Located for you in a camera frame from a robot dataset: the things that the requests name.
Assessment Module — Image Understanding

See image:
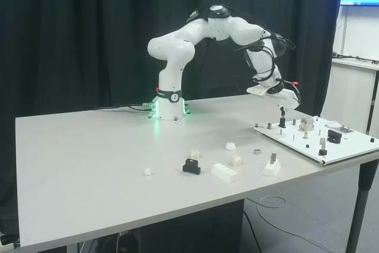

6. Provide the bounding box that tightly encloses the white empty peg holder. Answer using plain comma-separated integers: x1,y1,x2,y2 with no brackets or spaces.
210,162,240,184

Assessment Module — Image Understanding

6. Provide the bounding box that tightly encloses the black table leg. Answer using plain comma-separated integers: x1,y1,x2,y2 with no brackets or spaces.
344,160,376,253

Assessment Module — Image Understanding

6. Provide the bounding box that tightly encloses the grey floor cable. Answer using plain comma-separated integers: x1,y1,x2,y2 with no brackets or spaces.
255,196,379,253

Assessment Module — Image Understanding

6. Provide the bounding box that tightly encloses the black D-SUB plug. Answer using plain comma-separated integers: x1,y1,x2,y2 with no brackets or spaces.
182,158,203,175

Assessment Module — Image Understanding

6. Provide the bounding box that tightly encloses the metal peg on black base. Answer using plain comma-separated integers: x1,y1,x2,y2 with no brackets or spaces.
317,137,328,157

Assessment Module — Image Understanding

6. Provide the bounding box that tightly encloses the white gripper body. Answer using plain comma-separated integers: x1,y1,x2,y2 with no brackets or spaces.
265,88,300,110

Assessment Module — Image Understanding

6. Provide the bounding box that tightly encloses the black curtain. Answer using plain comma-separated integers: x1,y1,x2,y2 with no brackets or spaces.
0,0,347,233

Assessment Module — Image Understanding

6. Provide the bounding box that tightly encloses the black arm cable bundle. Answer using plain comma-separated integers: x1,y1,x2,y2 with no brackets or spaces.
185,6,297,84

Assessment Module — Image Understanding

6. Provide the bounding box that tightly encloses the black base cable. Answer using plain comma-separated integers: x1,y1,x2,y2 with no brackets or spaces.
99,103,155,113

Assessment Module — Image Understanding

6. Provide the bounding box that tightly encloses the white cabinet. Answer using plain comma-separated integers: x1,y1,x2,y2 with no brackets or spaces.
329,54,379,136

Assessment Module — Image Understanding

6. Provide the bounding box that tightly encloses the black box under table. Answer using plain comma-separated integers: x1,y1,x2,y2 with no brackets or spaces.
129,198,247,253

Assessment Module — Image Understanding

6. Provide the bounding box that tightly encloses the white holder with pegs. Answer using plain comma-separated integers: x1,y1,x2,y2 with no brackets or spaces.
261,158,283,178

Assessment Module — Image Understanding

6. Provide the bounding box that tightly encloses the white task board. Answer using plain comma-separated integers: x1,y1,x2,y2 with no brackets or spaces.
255,115,379,166

